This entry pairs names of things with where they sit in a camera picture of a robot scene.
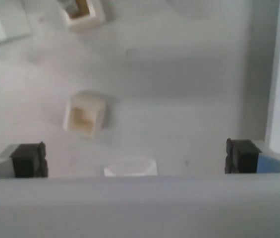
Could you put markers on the white square plug holder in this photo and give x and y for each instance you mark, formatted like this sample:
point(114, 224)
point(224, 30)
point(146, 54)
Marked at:
point(87, 99)

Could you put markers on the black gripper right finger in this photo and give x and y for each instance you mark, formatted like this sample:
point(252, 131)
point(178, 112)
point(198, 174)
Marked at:
point(243, 158)

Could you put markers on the pale white plastic part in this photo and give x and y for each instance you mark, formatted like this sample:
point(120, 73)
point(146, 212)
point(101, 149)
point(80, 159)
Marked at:
point(129, 168)

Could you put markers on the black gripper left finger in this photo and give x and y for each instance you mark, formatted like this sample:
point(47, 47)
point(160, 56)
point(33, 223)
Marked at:
point(28, 161)

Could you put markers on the white Ethernet plug holder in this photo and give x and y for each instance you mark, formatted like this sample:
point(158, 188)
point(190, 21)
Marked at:
point(97, 22)

